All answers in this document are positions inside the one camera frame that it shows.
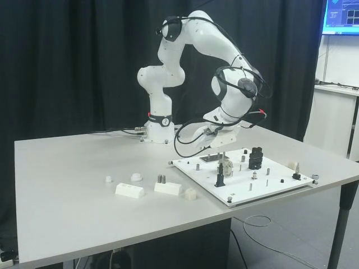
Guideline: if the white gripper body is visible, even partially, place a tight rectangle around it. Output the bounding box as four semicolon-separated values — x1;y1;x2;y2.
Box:
193;124;225;151

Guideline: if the black tall USB plug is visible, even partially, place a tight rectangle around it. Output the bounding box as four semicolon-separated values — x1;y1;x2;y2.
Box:
214;164;227;188

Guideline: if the black D-SUB plug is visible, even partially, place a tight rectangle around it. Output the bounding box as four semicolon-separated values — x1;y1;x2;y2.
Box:
248;146;265;170

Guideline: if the small white cube holder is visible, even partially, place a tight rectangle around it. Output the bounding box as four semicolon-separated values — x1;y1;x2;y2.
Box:
183;188;199;201

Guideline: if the thin black rod red tag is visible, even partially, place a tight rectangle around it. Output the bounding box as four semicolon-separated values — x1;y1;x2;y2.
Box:
238;108;268;129

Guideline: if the white holder with pegs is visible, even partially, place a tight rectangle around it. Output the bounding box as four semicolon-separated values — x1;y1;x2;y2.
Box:
154;179;182;196

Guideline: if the white task board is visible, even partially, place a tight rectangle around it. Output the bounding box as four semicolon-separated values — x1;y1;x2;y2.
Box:
168;146;320;210

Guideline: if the white empty peg holder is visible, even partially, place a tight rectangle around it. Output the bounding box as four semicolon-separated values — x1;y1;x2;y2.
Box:
114;182;146;200

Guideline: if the white cabinet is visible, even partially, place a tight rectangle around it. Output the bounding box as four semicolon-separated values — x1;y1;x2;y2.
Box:
304;33;359;163

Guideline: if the black table leg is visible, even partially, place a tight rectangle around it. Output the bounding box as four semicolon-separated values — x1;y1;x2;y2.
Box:
327;183;355;269

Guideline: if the black curtain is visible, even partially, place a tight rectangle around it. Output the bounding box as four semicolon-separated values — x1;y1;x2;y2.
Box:
0;0;328;253

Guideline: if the blue screen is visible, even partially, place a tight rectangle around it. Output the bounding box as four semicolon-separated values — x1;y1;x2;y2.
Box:
321;0;359;36

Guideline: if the white power strip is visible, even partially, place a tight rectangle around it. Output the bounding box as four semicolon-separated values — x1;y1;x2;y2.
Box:
0;251;16;267

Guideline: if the black looped gripper cable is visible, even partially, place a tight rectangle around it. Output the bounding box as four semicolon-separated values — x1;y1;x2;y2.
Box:
173;108;267;158

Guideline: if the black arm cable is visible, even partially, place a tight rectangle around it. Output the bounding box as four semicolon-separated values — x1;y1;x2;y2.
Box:
155;15;273;99

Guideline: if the black base cable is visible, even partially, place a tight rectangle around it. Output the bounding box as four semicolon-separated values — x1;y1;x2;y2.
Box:
91;126;147;141

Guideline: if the grey floor cable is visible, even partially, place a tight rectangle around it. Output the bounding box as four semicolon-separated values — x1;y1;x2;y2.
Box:
231;215;337;269

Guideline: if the black cable on cabinet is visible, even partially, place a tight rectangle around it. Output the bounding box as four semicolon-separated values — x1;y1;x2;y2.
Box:
314;80;359;91

